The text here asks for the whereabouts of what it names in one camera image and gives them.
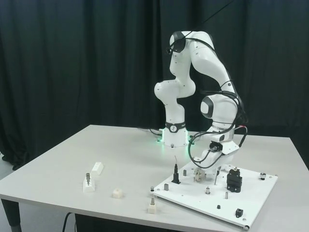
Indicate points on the flat white mounting plate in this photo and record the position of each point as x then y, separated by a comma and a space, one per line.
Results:
230, 147

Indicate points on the black table leg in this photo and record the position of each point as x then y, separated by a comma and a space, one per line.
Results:
10, 217

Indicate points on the black controller box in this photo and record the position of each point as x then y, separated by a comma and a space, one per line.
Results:
108, 224

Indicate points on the metal bolt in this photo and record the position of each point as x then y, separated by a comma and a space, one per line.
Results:
152, 201

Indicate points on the black curtain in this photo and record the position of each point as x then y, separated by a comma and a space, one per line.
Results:
72, 60

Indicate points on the beige connector block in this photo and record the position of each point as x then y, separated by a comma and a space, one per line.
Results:
200, 177

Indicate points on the small white cube holder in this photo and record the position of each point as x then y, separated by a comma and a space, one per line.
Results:
118, 193

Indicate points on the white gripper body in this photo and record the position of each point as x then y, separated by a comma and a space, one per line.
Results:
217, 162

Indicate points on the round metal black connector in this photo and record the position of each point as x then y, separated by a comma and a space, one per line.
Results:
262, 176

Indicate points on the thin metal square peg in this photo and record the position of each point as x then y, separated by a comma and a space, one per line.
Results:
215, 180

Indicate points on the long white empty holder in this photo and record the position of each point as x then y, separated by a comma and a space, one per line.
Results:
97, 168

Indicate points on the thick metal round peg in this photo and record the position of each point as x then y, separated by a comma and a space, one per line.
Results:
87, 176

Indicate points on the white bolt holder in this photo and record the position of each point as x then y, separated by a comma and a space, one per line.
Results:
152, 209

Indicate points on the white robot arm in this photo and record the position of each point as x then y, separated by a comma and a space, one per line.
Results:
210, 58

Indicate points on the metal BNC plug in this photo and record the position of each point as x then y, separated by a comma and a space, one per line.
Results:
207, 191

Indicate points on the white medium gear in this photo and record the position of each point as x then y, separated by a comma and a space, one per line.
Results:
228, 167

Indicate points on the large metal square peg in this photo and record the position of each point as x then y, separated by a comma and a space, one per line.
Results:
166, 188

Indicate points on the white round peg holder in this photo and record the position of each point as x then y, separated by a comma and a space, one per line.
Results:
89, 188

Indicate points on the white task board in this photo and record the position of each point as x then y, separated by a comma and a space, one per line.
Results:
205, 203

